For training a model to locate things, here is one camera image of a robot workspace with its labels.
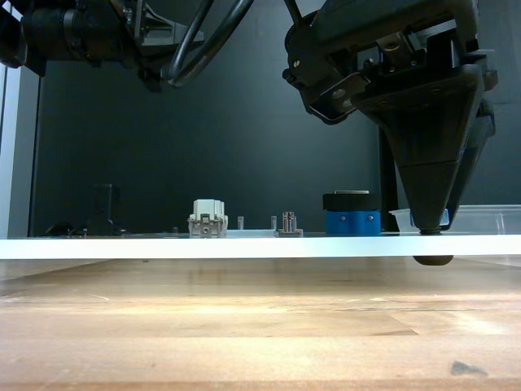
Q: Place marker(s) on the clear plastic tub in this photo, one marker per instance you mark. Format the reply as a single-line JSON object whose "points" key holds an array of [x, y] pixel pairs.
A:
{"points": [[488, 222]]}

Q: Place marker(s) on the clear block with metal posts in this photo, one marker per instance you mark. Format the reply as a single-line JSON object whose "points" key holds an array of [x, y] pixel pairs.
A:
{"points": [[252, 233]]}

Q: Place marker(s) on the beige connector housing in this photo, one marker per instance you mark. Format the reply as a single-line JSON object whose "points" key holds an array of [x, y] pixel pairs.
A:
{"points": [[207, 212]]}

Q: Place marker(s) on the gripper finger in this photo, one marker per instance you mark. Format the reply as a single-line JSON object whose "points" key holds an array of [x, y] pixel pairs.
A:
{"points": [[431, 142], [482, 134], [158, 28]]}

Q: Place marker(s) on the black vertical pillar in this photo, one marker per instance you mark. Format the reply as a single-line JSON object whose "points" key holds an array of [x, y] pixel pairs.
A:
{"points": [[388, 183]]}

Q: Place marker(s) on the blue D-sub connector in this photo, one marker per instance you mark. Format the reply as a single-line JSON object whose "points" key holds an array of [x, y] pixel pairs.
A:
{"points": [[352, 222]]}

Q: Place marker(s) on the silver bolt with square base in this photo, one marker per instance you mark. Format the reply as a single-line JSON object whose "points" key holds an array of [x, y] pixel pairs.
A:
{"points": [[290, 224]]}

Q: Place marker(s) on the white mounting board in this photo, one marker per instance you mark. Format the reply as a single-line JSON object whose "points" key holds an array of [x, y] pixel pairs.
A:
{"points": [[203, 248]]}

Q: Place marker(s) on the grey window frame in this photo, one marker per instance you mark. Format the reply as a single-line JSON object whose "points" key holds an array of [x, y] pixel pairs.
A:
{"points": [[16, 163]]}

